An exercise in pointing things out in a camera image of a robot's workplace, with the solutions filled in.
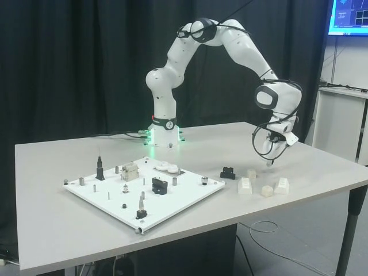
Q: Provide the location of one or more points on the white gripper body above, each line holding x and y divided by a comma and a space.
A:
273, 151

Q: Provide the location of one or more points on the white small gear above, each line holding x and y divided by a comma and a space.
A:
161, 164

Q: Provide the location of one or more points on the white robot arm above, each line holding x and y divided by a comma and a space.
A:
238, 43

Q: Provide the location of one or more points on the small cream cube holder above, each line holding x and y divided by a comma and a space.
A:
252, 173
266, 191

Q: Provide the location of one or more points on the white long peg holder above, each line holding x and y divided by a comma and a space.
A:
281, 186
244, 186

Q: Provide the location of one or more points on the black D-SUB plug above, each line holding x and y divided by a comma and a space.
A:
229, 173

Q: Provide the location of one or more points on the white cabinet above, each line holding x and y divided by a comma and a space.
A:
339, 123

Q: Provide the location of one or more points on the metal BNC plug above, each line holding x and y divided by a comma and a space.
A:
204, 180

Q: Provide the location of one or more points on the thick metal round peg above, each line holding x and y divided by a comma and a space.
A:
174, 182

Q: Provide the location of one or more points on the dark table leg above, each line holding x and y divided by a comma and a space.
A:
348, 230

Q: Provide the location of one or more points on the black USB plug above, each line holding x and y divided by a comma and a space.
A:
159, 187

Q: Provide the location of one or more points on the white task board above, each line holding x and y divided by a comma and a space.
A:
161, 204

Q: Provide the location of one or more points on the metal waterproof plug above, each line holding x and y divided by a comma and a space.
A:
141, 209

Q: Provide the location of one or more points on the blue screen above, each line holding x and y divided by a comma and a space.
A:
349, 17

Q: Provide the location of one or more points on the black cabinet under table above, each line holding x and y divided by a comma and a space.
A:
158, 253

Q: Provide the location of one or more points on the metal square peg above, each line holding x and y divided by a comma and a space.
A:
82, 182

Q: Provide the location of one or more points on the black curtain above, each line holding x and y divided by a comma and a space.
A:
72, 57

